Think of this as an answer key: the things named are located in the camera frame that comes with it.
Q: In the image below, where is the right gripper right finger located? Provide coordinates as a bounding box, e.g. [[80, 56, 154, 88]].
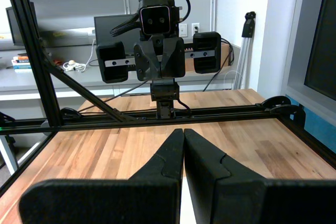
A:
[[183, 129, 336, 224]]

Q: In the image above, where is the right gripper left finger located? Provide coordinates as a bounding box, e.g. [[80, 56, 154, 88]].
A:
[[18, 129, 184, 224]]

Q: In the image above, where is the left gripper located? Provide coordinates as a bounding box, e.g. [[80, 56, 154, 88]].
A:
[[96, 31, 222, 83]]

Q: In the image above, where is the white taskboard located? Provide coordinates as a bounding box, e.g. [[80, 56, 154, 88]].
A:
[[179, 175, 197, 224]]

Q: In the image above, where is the black computer monitor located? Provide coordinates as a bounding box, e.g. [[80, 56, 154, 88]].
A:
[[93, 15, 141, 49], [5, 2, 37, 47]]

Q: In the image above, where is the brown cardboard box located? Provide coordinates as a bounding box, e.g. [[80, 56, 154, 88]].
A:
[[220, 42, 235, 68]]

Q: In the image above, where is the black and silver tripod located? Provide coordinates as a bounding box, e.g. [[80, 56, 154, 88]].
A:
[[233, 10, 257, 91]]

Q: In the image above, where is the stack of books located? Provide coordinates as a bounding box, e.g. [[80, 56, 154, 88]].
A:
[[11, 55, 32, 72]]

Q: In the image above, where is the grey office desk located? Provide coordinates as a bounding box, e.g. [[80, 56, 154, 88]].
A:
[[0, 45, 244, 104]]

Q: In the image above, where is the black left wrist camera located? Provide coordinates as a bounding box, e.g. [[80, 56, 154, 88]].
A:
[[138, 0, 182, 36]]

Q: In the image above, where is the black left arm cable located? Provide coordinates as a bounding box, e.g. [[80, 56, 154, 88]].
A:
[[109, 13, 141, 39]]

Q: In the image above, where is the white cable bundle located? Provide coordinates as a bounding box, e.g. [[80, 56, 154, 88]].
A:
[[62, 59, 89, 73]]

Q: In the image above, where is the black aluminium frame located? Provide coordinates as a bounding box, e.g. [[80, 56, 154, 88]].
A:
[[0, 0, 336, 198]]

